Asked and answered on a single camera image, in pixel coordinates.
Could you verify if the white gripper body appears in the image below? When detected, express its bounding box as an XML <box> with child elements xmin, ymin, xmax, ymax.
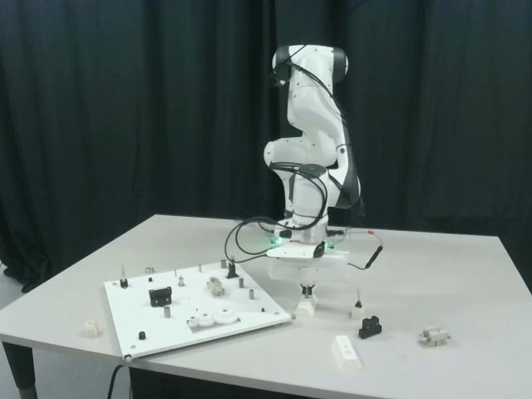
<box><xmin>268</xmin><ymin>252</ymin><xmax>349</xmax><ymax>281</ymax></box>

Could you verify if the black D-SUB plug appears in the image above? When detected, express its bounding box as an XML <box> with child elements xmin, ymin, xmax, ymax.
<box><xmin>357</xmin><ymin>315</ymin><xmax>383</xmax><ymax>340</ymax></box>

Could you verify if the long white holder with holes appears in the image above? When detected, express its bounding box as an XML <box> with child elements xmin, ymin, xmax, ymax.
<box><xmin>330</xmin><ymin>334</ymin><xmax>365</xmax><ymax>369</ymax></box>

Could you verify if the white large gear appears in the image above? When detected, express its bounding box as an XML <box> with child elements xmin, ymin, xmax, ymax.
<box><xmin>213</xmin><ymin>307</ymin><xmax>240</xmax><ymax>328</ymax></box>

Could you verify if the beige connector plug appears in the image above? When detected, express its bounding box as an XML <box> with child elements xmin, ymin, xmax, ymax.
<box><xmin>417</xmin><ymin>326</ymin><xmax>451</xmax><ymax>346</ymax></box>

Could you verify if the white task board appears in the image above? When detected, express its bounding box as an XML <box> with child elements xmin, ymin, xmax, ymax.
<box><xmin>102</xmin><ymin>258</ymin><xmax>292</xmax><ymax>362</ymax></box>

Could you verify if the black curtain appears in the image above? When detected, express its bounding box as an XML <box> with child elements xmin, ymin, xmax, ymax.
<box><xmin>0</xmin><ymin>0</ymin><xmax>532</xmax><ymax>294</ymax></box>

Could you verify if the dark table leg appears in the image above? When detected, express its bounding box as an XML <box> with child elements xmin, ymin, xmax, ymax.
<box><xmin>1</xmin><ymin>340</ymin><xmax>34</xmax><ymax>399</ymax></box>

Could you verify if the thin black rod on wire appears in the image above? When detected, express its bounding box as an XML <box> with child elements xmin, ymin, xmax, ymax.
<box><xmin>344</xmin><ymin>229</ymin><xmax>384</xmax><ymax>271</ymax></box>

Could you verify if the black looped wrist cable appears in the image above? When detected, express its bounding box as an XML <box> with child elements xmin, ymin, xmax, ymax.
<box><xmin>224</xmin><ymin>216</ymin><xmax>294</xmax><ymax>266</ymax></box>

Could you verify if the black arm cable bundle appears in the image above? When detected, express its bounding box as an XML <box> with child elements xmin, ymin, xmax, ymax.
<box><xmin>268</xmin><ymin>43</ymin><xmax>367</xmax><ymax>217</ymax></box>

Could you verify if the black cable below table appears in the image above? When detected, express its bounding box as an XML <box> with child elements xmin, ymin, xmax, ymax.
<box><xmin>108</xmin><ymin>359</ymin><xmax>131</xmax><ymax>399</ymax></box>

